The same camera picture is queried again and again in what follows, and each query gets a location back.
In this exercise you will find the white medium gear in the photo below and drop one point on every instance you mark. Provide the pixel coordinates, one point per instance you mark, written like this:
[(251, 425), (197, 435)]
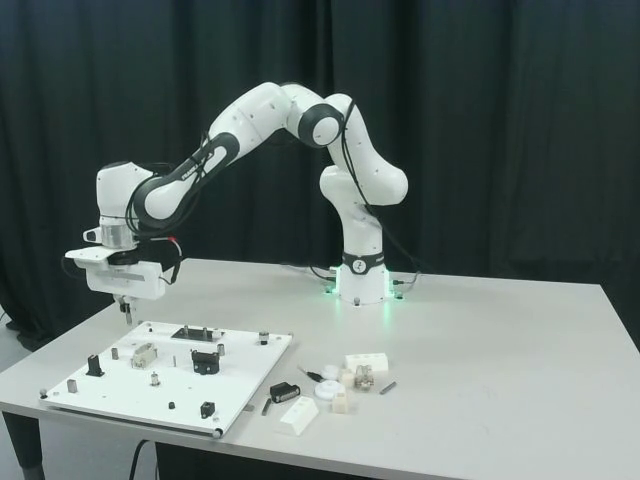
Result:
[(327, 389)]

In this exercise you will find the dark metal peg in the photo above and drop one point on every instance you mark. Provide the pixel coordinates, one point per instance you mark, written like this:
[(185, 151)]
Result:
[(265, 406), (388, 387)]

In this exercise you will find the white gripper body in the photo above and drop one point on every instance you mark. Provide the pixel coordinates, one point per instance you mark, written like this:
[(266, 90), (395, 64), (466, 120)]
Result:
[(130, 280)]

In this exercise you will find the white peg holder block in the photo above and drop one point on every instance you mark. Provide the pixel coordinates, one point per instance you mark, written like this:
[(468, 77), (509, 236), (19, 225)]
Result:
[(366, 361), (299, 414)]

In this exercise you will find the metal BNC plug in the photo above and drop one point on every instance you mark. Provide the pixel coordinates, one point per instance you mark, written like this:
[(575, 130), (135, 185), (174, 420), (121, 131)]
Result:
[(363, 378)]

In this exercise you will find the black table leg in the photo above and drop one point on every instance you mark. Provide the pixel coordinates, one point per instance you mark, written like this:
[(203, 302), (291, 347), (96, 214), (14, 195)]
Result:
[(20, 445)]

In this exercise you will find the black D-SUB plug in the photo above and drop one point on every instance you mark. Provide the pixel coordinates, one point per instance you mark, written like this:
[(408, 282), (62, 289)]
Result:
[(283, 391)]

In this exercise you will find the metal round peg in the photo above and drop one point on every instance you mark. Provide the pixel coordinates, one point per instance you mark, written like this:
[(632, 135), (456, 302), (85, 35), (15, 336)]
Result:
[(128, 315)]

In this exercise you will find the black curtain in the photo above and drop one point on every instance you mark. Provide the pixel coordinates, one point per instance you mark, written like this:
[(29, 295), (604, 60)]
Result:
[(450, 125)]

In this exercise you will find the beige cube holder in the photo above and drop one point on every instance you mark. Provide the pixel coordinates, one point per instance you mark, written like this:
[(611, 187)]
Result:
[(346, 376), (341, 403)]

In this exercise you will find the white task board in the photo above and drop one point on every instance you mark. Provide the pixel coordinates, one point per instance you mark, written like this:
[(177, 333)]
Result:
[(165, 380)]

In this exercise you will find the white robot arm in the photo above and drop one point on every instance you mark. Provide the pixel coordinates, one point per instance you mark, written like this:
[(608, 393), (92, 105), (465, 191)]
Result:
[(260, 115)]

